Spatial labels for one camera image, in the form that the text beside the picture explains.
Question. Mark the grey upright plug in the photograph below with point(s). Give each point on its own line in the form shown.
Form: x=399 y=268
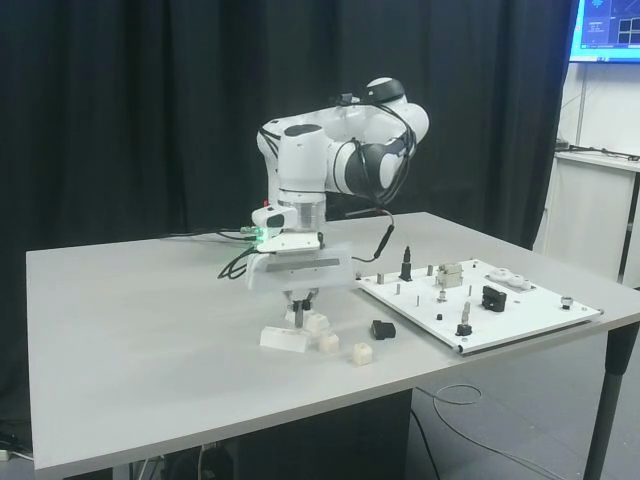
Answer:
x=466 y=315

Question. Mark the black D-SUB plug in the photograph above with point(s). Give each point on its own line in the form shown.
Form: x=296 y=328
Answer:
x=383 y=330

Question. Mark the white power strip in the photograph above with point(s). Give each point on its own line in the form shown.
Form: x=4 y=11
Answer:
x=5 y=455

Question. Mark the metal bolt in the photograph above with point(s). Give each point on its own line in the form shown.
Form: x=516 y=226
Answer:
x=567 y=303

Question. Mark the blue screen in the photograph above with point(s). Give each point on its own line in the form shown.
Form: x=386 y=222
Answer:
x=607 y=30

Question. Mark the metal BNC plug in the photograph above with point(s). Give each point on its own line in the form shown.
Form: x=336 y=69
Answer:
x=442 y=297

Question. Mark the black curtain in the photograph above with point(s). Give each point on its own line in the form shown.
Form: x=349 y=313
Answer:
x=125 y=100

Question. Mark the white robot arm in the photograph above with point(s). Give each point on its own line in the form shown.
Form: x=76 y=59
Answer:
x=300 y=165

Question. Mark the small white plug holder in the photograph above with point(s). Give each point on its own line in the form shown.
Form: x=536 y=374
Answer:
x=328 y=344
x=361 y=354

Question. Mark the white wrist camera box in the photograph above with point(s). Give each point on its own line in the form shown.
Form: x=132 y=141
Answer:
x=272 y=218

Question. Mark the white task board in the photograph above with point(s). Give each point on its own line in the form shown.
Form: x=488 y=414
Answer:
x=525 y=315

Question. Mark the white large gear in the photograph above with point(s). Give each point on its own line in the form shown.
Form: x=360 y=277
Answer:
x=500 y=275

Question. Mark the metal round peg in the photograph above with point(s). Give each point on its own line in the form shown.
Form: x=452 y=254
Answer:
x=299 y=319

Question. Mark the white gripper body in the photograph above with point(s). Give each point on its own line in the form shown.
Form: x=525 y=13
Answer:
x=305 y=277

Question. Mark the white peg holder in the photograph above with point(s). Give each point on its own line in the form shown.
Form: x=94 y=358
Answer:
x=282 y=340
x=316 y=322

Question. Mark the black upright plug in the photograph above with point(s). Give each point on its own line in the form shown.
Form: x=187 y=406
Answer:
x=406 y=267

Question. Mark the black table leg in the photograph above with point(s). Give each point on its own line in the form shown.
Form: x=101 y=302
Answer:
x=607 y=400

